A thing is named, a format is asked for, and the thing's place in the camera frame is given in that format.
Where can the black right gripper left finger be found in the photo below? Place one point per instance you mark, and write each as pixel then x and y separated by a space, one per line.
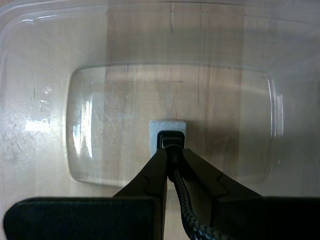
pixel 140 205

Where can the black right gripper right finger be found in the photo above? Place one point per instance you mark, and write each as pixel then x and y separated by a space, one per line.
pixel 237 212

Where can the clear plastic tub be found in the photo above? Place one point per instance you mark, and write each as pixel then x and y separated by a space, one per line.
pixel 75 75

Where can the white foam block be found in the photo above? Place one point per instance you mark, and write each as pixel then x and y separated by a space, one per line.
pixel 155 127

